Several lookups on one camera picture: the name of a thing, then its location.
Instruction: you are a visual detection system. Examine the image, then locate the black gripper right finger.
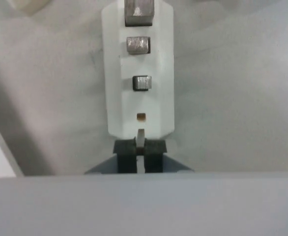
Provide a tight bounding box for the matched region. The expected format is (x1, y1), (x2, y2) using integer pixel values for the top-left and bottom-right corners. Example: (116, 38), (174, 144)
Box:
(144, 138), (196, 175)

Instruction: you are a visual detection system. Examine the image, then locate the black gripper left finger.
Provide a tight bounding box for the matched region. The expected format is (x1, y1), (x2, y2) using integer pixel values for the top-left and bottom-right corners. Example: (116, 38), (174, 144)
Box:
(84, 138), (138, 175)

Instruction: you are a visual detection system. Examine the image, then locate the thin metal square peg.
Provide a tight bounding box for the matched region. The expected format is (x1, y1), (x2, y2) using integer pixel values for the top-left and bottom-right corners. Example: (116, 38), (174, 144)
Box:
(135, 128), (146, 174)

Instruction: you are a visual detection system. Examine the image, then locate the small metal square peg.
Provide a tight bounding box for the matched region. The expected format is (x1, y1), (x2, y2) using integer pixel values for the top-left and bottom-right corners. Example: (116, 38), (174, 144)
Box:
(132, 75), (152, 92)

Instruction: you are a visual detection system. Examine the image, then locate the white square peg holder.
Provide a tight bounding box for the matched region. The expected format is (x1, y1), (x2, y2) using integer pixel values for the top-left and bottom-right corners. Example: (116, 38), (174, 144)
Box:
(101, 0), (176, 139)

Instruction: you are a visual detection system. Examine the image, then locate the medium metal square peg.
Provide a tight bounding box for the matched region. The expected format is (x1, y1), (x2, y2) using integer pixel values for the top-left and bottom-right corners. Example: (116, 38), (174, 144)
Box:
(125, 35), (151, 55)

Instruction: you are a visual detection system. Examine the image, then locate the large metal square peg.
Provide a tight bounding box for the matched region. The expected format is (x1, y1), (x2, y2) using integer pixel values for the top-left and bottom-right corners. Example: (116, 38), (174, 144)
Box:
(123, 0), (156, 28)

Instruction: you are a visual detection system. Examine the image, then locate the small white holder block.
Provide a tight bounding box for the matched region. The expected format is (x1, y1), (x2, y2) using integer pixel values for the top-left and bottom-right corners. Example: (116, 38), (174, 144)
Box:
(8, 0), (48, 17)

